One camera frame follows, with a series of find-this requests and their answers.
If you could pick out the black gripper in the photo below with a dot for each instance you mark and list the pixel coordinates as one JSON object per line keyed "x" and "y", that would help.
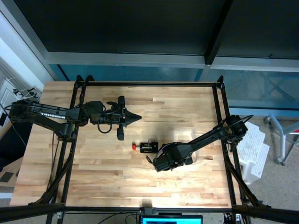
{"x": 121, "y": 116}
{"x": 170, "y": 161}

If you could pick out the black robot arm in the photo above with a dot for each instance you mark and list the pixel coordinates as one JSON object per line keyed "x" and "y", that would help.
{"x": 205, "y": 137}
{"x": 51, "y": 114}

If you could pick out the black vise hub orange knob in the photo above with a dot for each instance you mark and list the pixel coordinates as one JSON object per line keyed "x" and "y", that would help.
{"x": 147, "y": 149}

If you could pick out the clear plastic tub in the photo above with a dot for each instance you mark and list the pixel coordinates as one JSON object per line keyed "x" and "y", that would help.
{"x": 184, "y": 135}

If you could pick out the blue laptop screen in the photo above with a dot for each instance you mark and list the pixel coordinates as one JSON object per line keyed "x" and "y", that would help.
{"x": 171, "y": 220}

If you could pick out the chair with metal legs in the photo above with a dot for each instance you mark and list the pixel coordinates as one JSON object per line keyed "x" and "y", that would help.
{"x": 282, "y": 144}

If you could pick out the cardboard box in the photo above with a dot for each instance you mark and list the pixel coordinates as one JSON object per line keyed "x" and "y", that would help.
{"x": 14, "y": 166}

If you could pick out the black low camera mount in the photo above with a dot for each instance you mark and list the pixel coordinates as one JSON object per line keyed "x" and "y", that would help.
{"x": 148, "y": 211}

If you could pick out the black metal frame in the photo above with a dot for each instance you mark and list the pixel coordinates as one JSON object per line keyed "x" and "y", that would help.
{"x": 28, "y": 211}

